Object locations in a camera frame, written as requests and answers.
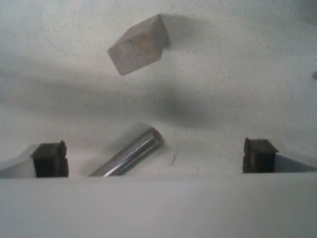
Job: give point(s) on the white task board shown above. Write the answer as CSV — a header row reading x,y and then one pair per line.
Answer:
x,y
223,74

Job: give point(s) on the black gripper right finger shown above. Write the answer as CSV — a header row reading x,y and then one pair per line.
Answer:
x,y
258,156

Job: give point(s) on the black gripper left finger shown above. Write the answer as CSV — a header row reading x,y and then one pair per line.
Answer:
x,y
49,161

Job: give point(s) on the metal round peg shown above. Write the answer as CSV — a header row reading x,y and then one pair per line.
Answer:
x,y
128,156

